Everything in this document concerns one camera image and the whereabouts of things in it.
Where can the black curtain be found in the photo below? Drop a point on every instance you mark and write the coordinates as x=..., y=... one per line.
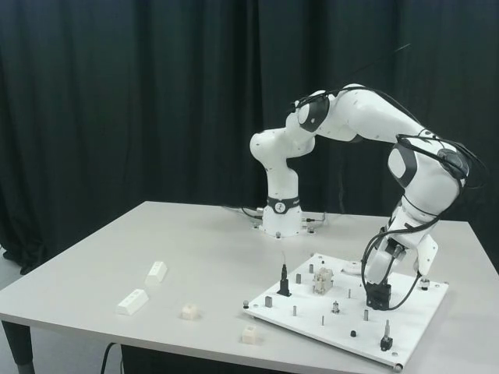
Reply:
x=117, y=97

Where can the black D-SUB plug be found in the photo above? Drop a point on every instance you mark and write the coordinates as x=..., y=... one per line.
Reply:
x=378, y=298

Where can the white gear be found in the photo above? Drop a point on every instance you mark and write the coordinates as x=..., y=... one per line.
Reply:
x=349, y=269

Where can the grey Ethernet plug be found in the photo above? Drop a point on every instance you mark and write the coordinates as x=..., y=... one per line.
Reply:
x=386, y=331

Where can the small white plug holder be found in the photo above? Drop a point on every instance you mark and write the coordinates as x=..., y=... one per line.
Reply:
x=191, y=311
x=250, y=335

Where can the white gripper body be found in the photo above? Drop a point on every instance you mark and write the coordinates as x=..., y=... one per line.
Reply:
x=380, y=269

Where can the long white peg holder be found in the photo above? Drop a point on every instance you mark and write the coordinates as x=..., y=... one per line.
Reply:
x=156, y=274
x=132, y=302

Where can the metal BNC plug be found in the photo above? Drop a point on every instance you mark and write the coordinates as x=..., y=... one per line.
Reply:
x=335, y=307

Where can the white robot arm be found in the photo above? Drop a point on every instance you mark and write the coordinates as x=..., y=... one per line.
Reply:
x=429, y=187

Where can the beige waterproof plug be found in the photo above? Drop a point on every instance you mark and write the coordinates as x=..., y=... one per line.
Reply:
x=322, y=280

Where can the white task board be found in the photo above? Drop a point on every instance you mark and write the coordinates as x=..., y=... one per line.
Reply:
x=409, y=319

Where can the black table leg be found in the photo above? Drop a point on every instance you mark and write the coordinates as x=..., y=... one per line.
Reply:
x=15, y=346

